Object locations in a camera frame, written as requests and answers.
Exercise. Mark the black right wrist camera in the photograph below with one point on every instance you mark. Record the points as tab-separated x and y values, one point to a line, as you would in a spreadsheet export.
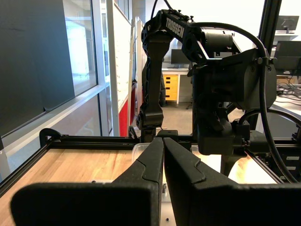
218	146

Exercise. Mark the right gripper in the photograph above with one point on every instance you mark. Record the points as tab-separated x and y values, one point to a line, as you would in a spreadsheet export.
207	117

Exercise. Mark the black computer monitor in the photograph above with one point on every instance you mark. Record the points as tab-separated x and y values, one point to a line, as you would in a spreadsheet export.
179	56
289	55
288	22

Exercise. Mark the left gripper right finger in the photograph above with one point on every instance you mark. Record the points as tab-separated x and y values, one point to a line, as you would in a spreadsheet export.
235	204

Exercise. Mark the white and red partition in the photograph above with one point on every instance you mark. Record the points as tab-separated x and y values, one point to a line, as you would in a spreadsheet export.
122	58

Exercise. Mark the black aluminium frame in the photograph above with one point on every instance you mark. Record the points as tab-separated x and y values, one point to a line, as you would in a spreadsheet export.
94	140

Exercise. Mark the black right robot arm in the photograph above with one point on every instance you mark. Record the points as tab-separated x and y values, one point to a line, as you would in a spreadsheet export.
155	70

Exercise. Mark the clear plastic tub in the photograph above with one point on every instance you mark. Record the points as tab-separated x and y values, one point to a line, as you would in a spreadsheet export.
138	150

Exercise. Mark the yellow drawer cabinet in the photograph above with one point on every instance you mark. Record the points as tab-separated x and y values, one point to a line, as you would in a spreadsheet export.
170	87

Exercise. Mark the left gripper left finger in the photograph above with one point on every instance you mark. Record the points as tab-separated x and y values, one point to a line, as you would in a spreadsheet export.
94	204

